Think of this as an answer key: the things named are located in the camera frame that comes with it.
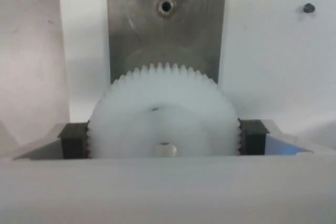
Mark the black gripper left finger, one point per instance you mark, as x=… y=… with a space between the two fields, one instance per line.
x=72 y=140

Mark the white large gear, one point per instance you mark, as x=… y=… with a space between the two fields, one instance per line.
x=162 y=113

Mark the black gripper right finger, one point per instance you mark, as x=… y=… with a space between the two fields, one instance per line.
x=252 y=140

